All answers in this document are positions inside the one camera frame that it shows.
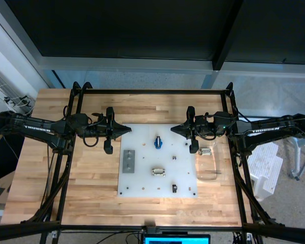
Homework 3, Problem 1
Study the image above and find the white board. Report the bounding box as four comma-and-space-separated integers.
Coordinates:
117, 124, 199, 198

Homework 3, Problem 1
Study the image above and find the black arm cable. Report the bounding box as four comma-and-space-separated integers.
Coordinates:
198, 132, 217, 141
82, 136, 99, 148

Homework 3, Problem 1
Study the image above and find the grey metal stand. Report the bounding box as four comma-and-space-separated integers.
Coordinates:
287, 137, 305, 181

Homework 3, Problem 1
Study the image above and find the black metal frame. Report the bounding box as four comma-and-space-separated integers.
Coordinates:
0, 81, 305, 244

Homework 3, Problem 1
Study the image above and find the laptop screen with blue edge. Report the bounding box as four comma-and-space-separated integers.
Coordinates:
142, 233, 211, 244

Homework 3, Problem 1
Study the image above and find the black table level camera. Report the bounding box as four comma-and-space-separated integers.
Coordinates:
145, 222, 159, 234

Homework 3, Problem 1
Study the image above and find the grey metal plate with pegs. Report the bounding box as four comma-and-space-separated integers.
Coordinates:
121, 149, 136, 174

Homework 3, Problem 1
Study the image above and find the black vertical post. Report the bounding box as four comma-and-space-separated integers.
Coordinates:
212, 0, 245, 71

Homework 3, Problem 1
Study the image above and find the white foam block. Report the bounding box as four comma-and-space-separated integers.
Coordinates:
245, 141, 280, 202

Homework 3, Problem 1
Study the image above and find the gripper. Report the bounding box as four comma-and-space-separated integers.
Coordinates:
87, 106, 132, 155
170, 106, 218, 154

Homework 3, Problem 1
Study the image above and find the clear plastic tub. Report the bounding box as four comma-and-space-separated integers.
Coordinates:
195, 142, 222, 181

